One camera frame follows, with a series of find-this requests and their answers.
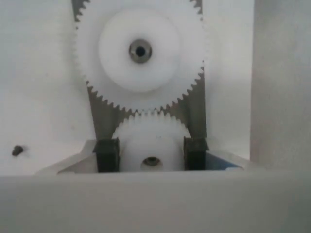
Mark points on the white task board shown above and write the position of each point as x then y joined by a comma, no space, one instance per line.
36,72

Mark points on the white large gear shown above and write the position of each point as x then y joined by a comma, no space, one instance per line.
139,80

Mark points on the white medium gear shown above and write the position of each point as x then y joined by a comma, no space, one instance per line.
150,138

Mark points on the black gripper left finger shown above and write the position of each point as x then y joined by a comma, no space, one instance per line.
107,155

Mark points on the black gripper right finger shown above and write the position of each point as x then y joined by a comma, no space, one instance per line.
194,155

